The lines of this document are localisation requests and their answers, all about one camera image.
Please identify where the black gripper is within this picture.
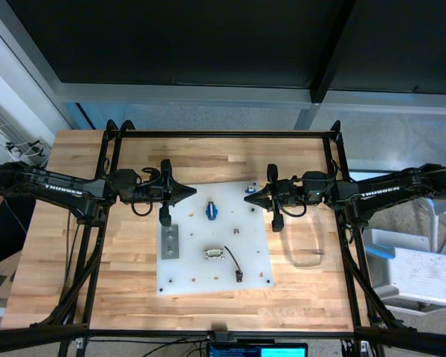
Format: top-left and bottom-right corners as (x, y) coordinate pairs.
(243, 164), (303, 233)
(144, 158), (198, 228)

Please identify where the black USB connector with cable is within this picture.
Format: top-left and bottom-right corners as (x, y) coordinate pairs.
(223, 244), (243, 278)

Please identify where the grey metal plate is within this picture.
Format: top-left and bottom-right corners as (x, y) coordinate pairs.
(160, 223), (181, 260)

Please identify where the clear plastic tub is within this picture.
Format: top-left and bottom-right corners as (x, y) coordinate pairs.
(284, 208), (327, 269)

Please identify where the white plastic board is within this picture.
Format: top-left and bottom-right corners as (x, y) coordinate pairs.
(155, 179), (276, 296)

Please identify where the screen with blue edge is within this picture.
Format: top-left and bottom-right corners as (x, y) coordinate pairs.
(207, 342), (308, 357)

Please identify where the white step stool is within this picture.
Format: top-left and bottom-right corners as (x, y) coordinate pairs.
(367, 227), (446, 317)

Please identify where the brown cardboard box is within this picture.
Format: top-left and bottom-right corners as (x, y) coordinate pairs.
(0, 252), (23, 298)

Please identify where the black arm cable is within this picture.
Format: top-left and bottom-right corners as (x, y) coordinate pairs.
(131, 166), (161, 218)
(277, 202), (308, 218)

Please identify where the black metal frame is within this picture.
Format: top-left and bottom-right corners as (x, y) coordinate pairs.
(0, 118), (446, 357)

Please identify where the black vertical post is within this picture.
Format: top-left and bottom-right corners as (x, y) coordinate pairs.
(310, 0), (358, 104)

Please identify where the black table level camera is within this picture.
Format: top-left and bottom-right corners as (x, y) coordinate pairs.
(212, 322), (234, 343)

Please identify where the white cable bundle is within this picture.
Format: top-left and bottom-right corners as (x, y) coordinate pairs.
(5, 139), (51, 164)

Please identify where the white metal chair frame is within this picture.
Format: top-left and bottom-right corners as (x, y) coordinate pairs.
(423, 196), (446, 256)

